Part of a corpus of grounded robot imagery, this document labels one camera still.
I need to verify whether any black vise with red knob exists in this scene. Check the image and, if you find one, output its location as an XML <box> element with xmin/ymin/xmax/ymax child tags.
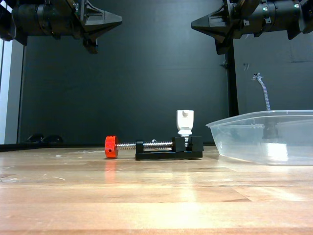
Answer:
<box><xmin>104</xmin><ymin>135</ymin><xmax>204</xmax><ymax>161</ymax></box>

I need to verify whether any clear plastic tub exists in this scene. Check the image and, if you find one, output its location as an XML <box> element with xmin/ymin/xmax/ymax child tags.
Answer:
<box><xmin>205</xmin><ymin>109</ymin><xmax>313</xmax><ymax>166</ymax></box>

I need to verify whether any black corner bracket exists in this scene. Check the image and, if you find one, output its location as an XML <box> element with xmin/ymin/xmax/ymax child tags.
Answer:
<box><xmin>26</xmin><ymin>133</ymin><xmax>45</xmax><ymax>144</ymax></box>
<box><xmin>42</xmin><ymin>134</ymin><xmax>64</xmax><ymax>144</ymax></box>

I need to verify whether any white power receptacle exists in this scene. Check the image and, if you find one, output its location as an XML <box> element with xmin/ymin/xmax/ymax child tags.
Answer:
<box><xmin>176</xmin><ymin>110</ymin><xmax>195</xmax><ymax>147</ymax></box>

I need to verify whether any black plug with braided cable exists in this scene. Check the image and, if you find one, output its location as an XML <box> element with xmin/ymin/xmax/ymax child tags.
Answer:
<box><xmin>251</xmin><ymin>72</ymin><xmax>280</xmax><ymax>140</ymax></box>

